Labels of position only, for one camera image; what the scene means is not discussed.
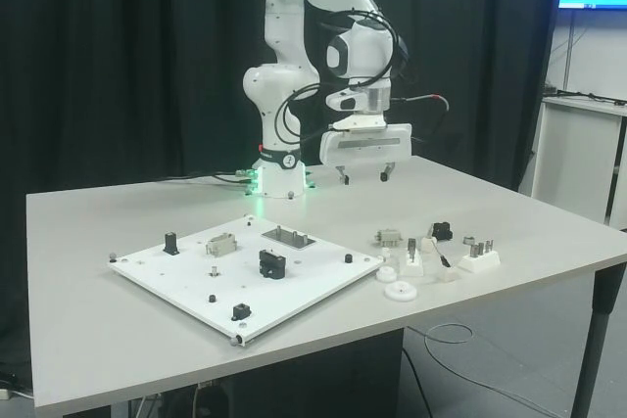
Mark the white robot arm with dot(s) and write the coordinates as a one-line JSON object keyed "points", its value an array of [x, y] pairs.
{"points": [[284, 21]]}

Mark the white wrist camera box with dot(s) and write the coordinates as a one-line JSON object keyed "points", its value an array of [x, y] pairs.
{"points": [[343, 101]]}

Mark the short metal peg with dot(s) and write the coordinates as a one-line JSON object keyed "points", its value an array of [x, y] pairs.
{"points": [[412, 245]]}

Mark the slim metal peg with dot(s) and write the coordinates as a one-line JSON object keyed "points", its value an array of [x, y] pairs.
{"points": [[490, 246]]}

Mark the black D-SUB plug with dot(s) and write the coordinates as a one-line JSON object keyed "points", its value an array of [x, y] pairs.
{"points": [[442, 231]]}

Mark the black curtain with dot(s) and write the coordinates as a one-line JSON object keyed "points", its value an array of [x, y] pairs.
{"points": [[122, 70]]}

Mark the white large gear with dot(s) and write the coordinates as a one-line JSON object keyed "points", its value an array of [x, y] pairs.
{"points": [[392, 294]]}

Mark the white task board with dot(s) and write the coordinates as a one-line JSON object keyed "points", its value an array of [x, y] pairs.
{"points": [[196, 291]]}

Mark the black table leg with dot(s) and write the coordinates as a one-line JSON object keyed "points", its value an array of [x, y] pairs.
{"points": [[595, 339]]}

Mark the flat white mounting plate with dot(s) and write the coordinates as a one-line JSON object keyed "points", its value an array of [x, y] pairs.
{"points": [[360, 123]]}

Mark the small white peg holder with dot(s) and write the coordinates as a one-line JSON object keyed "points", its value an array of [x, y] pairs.
{"points": [[418, 259], [413, 270]]}

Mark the grey multi-pin connector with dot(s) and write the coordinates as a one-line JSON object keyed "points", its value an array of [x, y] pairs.
{"points": [[387, 238]]}

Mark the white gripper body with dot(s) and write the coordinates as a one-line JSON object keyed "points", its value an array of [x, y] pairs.
{"points": [[362, 153]]}

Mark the long white peg holder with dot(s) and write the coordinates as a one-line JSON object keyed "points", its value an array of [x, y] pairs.
{"points": [[480, 262]]}

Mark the thick metal peg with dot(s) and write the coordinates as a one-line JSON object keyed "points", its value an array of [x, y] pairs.
{"points": [[482, 248], [473, 249]]}

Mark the white power strip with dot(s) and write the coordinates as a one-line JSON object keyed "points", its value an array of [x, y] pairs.
{"points": [[5, 393]]}

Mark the small white plug holder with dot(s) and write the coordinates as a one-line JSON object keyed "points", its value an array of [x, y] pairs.
{"points": [[448, 275], [429, 246]]}

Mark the white cabinet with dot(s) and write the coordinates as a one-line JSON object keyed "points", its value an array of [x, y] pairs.
{"points": [[573, 153]]}

